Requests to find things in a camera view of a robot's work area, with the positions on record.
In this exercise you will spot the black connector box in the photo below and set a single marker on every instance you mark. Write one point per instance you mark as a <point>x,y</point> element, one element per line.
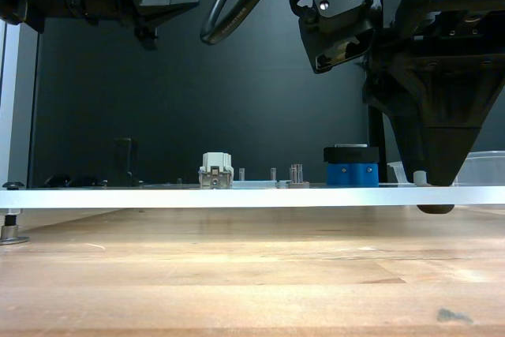
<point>351,155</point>

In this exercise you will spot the clear plastic tub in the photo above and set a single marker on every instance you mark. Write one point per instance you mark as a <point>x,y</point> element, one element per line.
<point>489,167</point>

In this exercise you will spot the metal slotted connector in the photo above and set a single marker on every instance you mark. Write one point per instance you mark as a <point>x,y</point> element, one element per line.
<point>298,175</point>

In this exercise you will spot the small clear pin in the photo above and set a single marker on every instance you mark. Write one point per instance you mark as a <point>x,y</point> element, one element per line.
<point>241,174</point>
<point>273,174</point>

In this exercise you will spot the clear plastic bar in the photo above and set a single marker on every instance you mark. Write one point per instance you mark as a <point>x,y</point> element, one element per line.
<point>256,184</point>

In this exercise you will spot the grey connector housing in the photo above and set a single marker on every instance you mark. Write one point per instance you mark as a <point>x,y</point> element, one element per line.
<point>215,169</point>

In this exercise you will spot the white board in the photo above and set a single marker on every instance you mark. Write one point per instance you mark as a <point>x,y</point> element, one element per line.
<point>252,197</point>

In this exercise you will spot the black dome knob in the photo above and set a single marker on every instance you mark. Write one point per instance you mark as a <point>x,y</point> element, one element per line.
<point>88,181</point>
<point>58,180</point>

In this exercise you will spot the black board corner screw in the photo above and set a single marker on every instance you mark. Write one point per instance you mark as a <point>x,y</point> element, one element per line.
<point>12,185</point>

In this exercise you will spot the silver levelling foot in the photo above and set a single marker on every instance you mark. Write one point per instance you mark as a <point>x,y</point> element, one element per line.
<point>10,232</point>

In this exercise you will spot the black aluminium frame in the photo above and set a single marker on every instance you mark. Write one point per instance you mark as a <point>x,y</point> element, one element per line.
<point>377,135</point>

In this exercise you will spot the blue mount block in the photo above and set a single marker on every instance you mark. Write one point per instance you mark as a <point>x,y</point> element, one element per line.
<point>351,177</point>

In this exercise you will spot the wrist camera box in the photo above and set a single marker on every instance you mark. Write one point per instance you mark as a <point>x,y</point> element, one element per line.
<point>339,25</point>

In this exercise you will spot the black upright bracket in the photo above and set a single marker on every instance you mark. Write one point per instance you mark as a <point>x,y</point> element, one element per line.
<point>122,155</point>

